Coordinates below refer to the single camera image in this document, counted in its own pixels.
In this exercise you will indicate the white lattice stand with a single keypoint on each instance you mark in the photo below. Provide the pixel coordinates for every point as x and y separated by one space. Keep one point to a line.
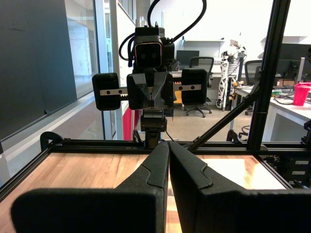
224 80

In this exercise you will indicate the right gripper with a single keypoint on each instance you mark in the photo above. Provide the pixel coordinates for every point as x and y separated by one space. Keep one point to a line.
107 99

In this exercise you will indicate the red panel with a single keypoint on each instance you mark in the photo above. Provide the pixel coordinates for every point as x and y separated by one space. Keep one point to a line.
127 125

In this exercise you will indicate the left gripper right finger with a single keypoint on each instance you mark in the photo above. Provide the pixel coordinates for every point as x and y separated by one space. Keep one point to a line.
230 211

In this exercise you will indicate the black box with white labels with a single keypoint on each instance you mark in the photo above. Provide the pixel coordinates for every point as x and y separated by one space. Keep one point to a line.
279 170

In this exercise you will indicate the yellow cabinet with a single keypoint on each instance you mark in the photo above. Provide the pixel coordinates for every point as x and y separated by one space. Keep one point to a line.
177 98

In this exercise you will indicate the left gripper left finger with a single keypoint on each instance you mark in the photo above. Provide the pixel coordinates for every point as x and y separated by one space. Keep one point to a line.
97 208

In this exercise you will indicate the black computer monitor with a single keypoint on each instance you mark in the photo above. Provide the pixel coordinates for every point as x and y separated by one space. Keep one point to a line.
187 57
291 58

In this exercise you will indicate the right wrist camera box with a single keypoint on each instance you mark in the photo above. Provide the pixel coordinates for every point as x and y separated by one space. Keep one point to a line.
148 54

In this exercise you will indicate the pink plastic container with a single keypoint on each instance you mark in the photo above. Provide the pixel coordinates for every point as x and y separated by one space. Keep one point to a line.
301 94

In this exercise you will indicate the white office desk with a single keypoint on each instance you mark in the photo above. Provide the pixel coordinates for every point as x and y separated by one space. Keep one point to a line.
286 114

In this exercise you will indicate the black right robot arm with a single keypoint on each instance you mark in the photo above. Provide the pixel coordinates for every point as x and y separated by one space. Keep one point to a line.
153 122

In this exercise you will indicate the black office chair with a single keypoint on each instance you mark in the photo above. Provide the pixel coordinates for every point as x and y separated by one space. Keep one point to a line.
201 60
252 70

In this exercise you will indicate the black metal frame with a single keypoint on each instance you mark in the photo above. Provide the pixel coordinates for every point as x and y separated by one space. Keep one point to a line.
267 72

